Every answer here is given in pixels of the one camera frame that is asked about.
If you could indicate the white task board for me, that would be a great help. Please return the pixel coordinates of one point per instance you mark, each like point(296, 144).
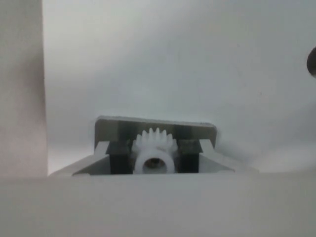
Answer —
point(172, 74)

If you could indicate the white small gear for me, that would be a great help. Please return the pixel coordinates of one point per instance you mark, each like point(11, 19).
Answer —
point(153, 151)

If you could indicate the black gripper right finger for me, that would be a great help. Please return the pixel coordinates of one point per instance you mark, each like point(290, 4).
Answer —
point(188, 160)

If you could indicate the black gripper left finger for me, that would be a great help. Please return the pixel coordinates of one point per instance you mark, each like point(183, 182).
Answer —
point(119, 160)

